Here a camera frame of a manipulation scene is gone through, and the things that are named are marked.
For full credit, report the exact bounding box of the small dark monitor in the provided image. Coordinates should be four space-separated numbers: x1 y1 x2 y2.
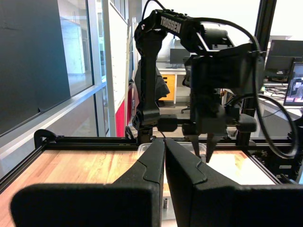
169 48 191 65

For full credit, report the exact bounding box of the clear plastic tub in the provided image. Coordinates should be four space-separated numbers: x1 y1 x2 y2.
137 141 207 159

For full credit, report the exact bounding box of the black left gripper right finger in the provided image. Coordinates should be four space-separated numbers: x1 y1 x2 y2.
165 139 303 227

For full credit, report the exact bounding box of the white partition panel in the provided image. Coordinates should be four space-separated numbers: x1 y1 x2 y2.
103 0 130 138

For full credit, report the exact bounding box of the black cloth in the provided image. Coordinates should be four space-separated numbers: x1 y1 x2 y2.
134 68 171 100

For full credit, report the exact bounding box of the thin black shoulder cable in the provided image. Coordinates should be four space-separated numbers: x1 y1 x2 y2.
143 0 166 23

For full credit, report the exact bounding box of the large dark monitor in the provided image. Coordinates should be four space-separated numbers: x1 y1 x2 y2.
264 39 303 79

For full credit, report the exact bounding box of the lit computer screen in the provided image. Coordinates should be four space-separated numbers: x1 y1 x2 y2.
283 61 303 107

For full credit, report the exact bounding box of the black aluminium frame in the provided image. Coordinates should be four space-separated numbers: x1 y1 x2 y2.
0 0 303 191

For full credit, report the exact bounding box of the black office chair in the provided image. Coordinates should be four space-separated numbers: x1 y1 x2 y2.
180 56 197 114

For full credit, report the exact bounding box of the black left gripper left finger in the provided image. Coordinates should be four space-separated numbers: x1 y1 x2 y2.
10 139 166 227

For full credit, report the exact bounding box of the yellow drawer cabinet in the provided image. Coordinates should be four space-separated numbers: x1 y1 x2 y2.
158 74 177 102

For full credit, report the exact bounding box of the long black camera cable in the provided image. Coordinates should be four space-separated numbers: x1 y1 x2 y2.
200 17 299 159

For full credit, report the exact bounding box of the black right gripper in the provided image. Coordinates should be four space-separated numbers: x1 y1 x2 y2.
157 89 258 164

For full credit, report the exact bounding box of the white board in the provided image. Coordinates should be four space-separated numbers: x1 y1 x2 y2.
160 151 276 227

